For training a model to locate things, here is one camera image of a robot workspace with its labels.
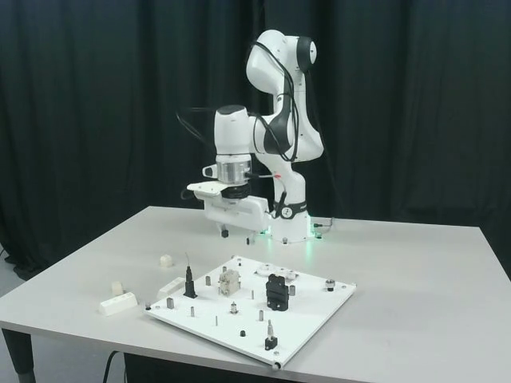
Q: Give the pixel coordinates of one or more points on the beige metal waterproof plug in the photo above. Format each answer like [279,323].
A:
[228,285]

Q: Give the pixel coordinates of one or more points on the white medium gear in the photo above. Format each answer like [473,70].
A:
[290,275]

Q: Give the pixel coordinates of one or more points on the black box under table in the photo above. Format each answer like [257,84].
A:
[191,371]

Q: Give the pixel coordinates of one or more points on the flat white mount plate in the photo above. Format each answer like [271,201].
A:
[203,187]

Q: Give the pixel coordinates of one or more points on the black D-SUB plug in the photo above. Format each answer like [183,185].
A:
[277,293]

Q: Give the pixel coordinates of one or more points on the thick metal round peg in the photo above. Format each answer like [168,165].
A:
[292,289]

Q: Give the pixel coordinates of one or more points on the dark table leg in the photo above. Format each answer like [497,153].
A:
[18,355]

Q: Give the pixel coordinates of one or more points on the white task board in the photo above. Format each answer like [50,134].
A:
[239,347]

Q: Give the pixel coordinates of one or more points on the large metal square peg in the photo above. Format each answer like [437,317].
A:
[170,303]

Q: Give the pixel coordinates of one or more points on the metal USB plug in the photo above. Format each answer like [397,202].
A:
[270,335]

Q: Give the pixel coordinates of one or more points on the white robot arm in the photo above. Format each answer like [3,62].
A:
[295,187]

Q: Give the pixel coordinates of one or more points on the metal BNC plug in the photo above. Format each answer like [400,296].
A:
[232,308]

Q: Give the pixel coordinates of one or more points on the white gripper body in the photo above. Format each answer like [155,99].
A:
[239,211]

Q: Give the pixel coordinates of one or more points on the long white peg holder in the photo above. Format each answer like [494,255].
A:
[117,305]
[171,287]

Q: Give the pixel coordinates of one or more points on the black Ethernet plug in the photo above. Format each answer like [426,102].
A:
[189,279]

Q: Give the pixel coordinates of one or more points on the black curtain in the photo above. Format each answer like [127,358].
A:
[100,99]

